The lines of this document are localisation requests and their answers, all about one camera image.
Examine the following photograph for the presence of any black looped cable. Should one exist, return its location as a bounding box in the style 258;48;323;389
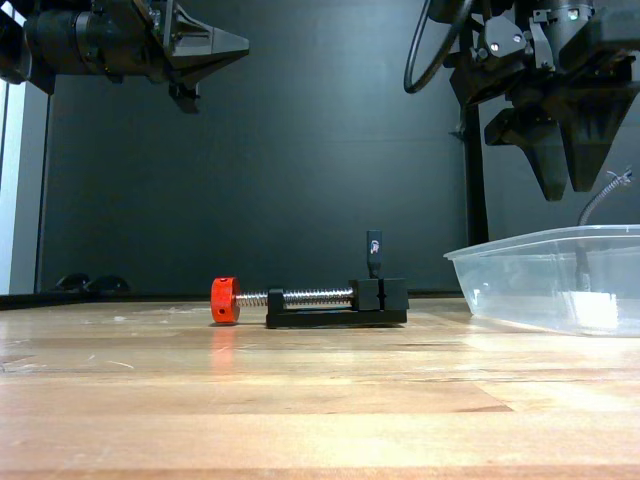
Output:
402;0;476;96

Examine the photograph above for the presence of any black bench vise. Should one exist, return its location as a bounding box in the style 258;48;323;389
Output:
264;277;410;330

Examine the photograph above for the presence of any white block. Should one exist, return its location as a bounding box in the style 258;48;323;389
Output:
572;292;621;326

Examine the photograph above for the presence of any silver threaded vise screw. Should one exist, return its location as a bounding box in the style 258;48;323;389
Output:
232;285;359;309

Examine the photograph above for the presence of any USB-C connector with braided cable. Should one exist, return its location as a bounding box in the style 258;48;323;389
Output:
573;167;636;296

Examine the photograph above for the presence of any black rounded clamp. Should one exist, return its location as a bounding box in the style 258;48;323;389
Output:
53;272;92;292
85;274;130;292

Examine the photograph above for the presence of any red vise knob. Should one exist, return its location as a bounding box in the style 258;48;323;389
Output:
209;276;242;326

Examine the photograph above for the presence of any clear plastic tub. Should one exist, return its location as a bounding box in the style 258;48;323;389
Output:
443;223;640;340

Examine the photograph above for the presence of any black USB-C socket with cable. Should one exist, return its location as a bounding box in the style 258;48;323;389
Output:
367;229;386;280

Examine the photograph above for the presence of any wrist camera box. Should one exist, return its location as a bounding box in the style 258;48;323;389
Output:
472;17;529;64

